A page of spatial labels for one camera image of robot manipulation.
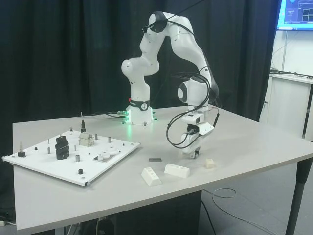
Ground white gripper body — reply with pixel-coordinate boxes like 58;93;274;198
180;132;203;156

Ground flat white mounting plate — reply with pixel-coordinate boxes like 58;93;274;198
198;122;214;136

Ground white peg holder block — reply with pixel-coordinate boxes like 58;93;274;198
164;163;192;178
141;167;162;188

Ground thin black rod red tag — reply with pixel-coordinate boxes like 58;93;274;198
210;104;221;128

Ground black box under table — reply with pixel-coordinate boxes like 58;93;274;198
64;189;203;235

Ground white cabinet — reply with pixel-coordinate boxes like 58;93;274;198
258;72;313;142

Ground metal connector block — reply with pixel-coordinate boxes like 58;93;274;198
78;133;95;147

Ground black table leg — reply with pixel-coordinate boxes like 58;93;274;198
285;156;310;235

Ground black D-SUB plug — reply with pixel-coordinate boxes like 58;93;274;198
55;136;71;161

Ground white task board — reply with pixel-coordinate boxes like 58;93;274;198
1;129;142;187

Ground black curtain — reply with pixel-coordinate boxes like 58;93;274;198
0;0;279;221

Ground blue screen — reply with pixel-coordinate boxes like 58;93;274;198
275;0;313;32

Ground small white camera box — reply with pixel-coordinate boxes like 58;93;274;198
182;113;205;126

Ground grey floor cable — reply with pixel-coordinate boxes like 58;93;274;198
211;187;294;235

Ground black floor cable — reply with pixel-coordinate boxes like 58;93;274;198
200;199;222;235

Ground black cables at robot foot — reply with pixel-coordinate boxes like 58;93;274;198
105;111;128;120

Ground black plug with thin cable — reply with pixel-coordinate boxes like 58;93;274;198
80;112;87;134

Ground cables on cabinet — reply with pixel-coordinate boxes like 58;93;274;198
269;69;313;79

